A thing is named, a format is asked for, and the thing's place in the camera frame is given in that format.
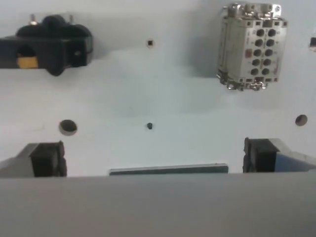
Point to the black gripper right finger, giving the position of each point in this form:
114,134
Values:
261,158

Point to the grey waterproof plug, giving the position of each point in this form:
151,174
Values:
259,49

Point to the white task board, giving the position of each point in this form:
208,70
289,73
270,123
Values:
158,86

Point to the black D-SUB plug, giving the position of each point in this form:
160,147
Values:
61,49

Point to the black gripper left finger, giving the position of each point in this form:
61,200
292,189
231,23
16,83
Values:
47,160

